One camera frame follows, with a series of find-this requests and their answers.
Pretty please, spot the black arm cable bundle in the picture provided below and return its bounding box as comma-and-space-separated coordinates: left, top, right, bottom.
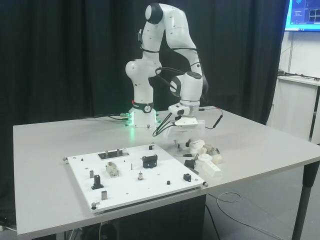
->
152, 66, 186, 138

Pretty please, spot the black plug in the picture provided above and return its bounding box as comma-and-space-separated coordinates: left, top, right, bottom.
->
184, 158, 199, 171

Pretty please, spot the black curtain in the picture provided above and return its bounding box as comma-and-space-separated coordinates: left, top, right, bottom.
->
0, 0, 286, 151

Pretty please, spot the thin black rod with wire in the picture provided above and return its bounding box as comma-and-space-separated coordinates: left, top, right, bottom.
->
199, 106, 225, 130

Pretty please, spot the white long peg holder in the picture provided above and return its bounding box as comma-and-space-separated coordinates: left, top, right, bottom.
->
199, 159, 223, 179

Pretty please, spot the beige plug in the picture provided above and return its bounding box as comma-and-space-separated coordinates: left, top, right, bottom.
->
201, 144, 215, 155

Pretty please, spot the black base cable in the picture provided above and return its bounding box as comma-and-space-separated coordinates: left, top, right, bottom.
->
83, 113, 131, 124

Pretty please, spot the grey table leg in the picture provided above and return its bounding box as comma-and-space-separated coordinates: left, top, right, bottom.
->
291, 161, 315, 240

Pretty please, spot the white task board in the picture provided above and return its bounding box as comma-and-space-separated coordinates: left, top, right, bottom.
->
65, 142, 209, 216

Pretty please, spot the thin grey floor cable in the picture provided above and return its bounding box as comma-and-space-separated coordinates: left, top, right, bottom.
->
207, 191, 253, 240

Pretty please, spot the white cabinet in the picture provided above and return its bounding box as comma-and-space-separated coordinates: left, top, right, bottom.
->
270, 72, 320, 145

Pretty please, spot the blue screen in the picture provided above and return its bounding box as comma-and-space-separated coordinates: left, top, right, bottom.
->
283, 0, 320, 33

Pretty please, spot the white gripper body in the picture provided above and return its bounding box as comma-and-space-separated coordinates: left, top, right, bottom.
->
163, 119, 207, 139

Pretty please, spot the white block holder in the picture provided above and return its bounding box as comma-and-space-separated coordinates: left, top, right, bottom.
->
187, 138, 204, 154

